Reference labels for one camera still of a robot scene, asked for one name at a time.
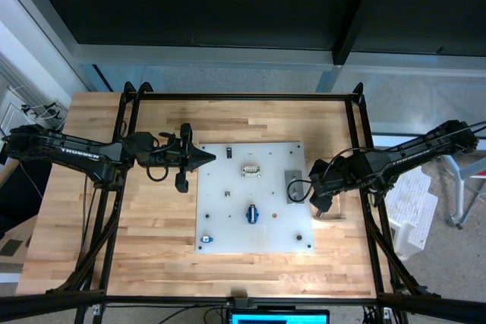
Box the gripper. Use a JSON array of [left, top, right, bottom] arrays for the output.
[[159, 123, 216, 193], [308, 159, 345, 219]]

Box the grey metal plate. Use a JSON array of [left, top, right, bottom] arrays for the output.
[[283, 169, 306, 206]]

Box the clear plastic tub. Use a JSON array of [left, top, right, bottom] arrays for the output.
[[305, 164, 349, 222]]

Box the grey multi-pin connector housing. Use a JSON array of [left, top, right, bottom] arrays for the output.
[[241, 165, 263, 180]]

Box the white task board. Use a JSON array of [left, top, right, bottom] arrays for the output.
[[194, 141, 316, 255]]

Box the white step stool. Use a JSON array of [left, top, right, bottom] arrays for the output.
[[385, 170, 440, 263]]

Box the screen with blue edge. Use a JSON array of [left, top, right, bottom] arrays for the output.
[[226, 309, 330, 324]]

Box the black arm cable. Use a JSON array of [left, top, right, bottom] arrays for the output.
[[146, 164, 171, 183], [286, 178, 318, 204]]

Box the blue round clamp mount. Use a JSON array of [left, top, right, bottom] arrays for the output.
[[244, 204, 260, 225]]

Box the grey metal chair frame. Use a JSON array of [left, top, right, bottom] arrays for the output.
[[440, 151, 486, 231]]

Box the small black camera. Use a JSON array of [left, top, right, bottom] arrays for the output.
[[234, 293, 254, 309]]

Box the white cable bundle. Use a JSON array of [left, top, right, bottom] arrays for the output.
[[21, 102, 64, 127]]

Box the black metal frame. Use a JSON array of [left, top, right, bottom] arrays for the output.
[[0, 80, 486, 324]]

